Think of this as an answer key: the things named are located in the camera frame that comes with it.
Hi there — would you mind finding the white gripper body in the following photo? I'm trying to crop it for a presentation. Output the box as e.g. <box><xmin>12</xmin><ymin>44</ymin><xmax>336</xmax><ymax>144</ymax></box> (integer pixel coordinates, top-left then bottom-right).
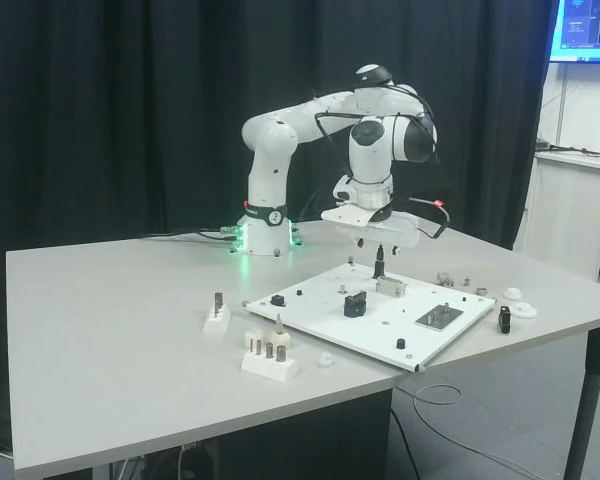
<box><xmin>352</xmin><ymin>211</ymin><xmax>423</xmax><ymax>249</ymax></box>

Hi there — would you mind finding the thin black rod red tag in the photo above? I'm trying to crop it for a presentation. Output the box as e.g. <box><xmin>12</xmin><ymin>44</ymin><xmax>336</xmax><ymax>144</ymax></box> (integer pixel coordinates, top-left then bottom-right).
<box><xmin>409</xmin><ymin>196</ymin><xmax>452</xmax><ymax>240</ymax></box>

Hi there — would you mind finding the white task board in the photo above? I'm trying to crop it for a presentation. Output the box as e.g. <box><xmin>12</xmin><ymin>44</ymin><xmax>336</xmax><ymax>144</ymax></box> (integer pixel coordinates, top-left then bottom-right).
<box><xmin>242</xmin><ymin>262</ymin><xmax>500</xmax><ymax>375</ymax></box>

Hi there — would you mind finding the white rounded block holder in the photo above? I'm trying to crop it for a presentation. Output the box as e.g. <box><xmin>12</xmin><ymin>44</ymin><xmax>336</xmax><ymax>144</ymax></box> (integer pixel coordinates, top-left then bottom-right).
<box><xmin>242</xmin><ymin>327</ymin><xmax>292</xmax><ymax>354</ymax></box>

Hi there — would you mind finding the white large gear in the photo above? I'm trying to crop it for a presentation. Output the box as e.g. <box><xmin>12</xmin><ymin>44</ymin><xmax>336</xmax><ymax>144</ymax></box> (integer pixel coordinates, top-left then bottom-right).
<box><xmin>510</xmin><ymin>301</ymin><xmax>539</xmax><ymax>322</ymax></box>

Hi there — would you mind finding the white wedge peg holder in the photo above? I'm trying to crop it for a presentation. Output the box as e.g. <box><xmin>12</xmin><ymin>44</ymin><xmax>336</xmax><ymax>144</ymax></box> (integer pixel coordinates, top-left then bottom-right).
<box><xmin>238</xmin><ymin>349</ymin><xmax>300</xmax><ymax>384</ymax></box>

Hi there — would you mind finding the white cabinet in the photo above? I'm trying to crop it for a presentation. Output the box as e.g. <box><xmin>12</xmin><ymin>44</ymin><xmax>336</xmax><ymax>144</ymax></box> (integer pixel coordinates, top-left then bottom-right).
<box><xmin>512</xmin><ymin>147</ymin><xmax>600</xmax><ymax>291</ymax></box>

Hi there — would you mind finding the white stepped plug holder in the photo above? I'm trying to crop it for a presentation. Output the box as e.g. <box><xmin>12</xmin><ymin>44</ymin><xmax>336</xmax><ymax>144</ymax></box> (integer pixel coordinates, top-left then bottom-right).
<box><xmin>202</xmin><ymin>305</ymin><xmax>231</xmax><ymax>334</ymax></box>

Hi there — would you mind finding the black flat device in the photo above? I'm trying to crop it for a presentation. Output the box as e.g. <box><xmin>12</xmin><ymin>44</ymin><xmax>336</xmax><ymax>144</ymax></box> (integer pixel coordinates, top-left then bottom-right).
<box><xmin>534</xmin><ymin>141</ymin><xmax>600</xmax><ymax>164</ymax></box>

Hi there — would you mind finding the black under-table panel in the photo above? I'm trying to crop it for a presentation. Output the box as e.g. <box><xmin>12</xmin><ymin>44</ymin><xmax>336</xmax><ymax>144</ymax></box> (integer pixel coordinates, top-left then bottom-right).
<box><xmin>109</xmin><ymin>389</ymin><xmax>394</xmax><ymax>480</ymax></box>

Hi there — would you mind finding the dark grey table leg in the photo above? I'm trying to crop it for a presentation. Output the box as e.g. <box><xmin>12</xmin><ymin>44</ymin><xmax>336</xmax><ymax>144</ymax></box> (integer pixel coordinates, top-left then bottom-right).
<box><xmin>563</xmin><ymin>324</ymin><xmax>600</xmax><ymax>480</ymax></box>

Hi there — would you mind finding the black curtain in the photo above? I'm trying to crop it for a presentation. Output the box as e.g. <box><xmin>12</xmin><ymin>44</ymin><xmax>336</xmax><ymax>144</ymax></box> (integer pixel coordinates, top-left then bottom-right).
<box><xmin>0</xmin><ymin>0</ymin><xmax>556</xmax><ymax>451</ymax></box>

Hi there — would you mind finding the blue screen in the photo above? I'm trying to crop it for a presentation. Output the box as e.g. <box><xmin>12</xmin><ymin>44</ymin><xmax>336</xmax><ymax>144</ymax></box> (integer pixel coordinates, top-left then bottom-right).
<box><xmin>548</xmin><ymin>0</ymin><xmax>600</xmax><ymax>65</ymax></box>

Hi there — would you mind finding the flat white mount plate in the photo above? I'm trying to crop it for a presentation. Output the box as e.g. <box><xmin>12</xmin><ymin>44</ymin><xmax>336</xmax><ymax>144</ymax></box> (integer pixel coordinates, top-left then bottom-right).
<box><xmin>321</xmin><ymin>203</ymin><xmax>379</xmax><ymax>226</ymax></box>

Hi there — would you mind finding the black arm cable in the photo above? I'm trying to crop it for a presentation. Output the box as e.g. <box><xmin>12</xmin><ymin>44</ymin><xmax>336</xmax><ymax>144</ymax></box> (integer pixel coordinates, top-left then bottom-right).
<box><xmin>312</xmin><ymin>83</ymin><xmax>442</xmax><ymax>166</ymax></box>

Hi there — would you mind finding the grey floor cable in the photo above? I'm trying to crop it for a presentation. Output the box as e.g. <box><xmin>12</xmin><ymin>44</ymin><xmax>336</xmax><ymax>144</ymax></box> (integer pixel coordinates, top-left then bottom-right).
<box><xmin>410</xmin><ymin>383</ymin><xmax>481</xmax><ymax>480</ymax></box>

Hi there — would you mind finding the black table cable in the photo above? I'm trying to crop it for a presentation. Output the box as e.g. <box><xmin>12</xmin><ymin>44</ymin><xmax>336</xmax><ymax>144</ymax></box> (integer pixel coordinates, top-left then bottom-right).
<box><xmin>152</xmin><ymin>227</ymin><xmax>244</xmax><ymax>245</ymax></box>

